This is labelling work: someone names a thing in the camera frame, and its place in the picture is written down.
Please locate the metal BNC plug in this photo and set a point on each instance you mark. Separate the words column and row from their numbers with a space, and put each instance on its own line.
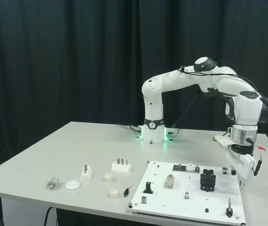
column 186, row 195

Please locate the white small gear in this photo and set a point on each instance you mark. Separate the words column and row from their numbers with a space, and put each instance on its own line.
column 190, row 167

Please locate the black D-SUB plug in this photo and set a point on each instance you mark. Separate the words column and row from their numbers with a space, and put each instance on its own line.
column 208, row 180

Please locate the white round peg holder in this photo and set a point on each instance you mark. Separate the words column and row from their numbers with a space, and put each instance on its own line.
column 122, row 168

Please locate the black curtain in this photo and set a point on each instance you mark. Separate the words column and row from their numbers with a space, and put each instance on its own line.
column 65, row 58

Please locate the white plug holder block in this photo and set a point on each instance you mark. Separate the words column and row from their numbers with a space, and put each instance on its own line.
column 113, row 192
column 108, row 177

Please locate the thick metal square peg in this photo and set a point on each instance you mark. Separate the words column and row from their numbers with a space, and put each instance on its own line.
column 85, row 169

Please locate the white task board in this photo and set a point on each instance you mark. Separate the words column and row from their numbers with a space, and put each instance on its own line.
column 185, row 207

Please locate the metal bolt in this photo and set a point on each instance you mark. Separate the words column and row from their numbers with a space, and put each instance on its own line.
column 229, row 203

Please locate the black rod with red tag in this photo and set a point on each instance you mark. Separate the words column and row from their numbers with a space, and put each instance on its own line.
column 257, row 166

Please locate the flat white mounting plate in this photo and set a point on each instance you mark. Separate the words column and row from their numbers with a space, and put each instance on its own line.
column 223, row 140

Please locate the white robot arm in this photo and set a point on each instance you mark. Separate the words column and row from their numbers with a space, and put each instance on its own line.
column 152, row 108

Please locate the white large gear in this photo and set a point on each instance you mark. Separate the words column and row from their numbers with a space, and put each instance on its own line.
column 72, row 185

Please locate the grey waterproof plug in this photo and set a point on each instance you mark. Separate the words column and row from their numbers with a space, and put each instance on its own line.
column 53, row 183

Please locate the white square peg holder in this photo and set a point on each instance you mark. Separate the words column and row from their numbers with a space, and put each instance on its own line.
column 86, row 176

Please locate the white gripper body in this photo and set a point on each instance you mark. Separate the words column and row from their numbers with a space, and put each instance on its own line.
column 244, row 167

